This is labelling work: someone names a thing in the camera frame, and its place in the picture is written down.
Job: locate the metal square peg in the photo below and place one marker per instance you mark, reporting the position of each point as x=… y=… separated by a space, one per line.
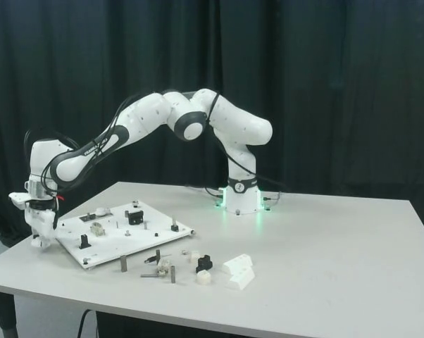
x=172 y=275

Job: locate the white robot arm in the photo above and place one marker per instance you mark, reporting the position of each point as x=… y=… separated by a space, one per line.
x=240 y=123

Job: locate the thin black rod red tag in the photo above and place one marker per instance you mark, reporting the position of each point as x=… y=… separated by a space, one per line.
x=56 y=213

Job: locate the white peg holder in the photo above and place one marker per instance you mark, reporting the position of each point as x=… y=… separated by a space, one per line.
x=241 y=279
x=238 y=262

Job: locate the clear Ethernet socket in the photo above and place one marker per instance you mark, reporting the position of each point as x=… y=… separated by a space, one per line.
x=96 y=229

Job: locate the metal round peg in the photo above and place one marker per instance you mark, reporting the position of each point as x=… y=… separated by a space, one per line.
x=123 y=264
x=158 y=255

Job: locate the metal BNC plug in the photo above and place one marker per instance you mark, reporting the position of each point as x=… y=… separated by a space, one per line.
x=135 y=202

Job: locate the black D-SUB socket block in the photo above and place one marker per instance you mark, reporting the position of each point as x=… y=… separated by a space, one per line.
x=135 y=217

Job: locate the white task board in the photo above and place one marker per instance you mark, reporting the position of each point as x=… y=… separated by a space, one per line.
x=103 y=246

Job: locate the black curtain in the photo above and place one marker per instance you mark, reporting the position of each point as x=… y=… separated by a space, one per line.
x=338 y=88

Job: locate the white medium gear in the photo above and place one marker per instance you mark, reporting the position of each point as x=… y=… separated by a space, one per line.
x=205 y=278

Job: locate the metal peg in black socket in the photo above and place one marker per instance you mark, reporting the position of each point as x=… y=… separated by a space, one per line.
x=173 y=224

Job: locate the black D-SUB plug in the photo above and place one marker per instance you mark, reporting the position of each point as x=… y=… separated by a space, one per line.
x=203 y=264

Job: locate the white gear on shaft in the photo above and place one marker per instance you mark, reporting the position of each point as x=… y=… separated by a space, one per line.
x=100 y=212

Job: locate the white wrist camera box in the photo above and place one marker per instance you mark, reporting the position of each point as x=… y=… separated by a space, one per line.
x=19 y=200

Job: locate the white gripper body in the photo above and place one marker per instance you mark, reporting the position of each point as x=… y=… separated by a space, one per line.
x=39 y=222

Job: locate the metal bolt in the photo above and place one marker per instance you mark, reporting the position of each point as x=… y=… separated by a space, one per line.
x=149 y=275

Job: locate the dark table leg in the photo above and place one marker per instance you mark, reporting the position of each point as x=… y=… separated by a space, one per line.
x=0 y=313

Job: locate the black USB plug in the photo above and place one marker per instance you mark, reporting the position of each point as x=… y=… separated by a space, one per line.
x=84 y=241

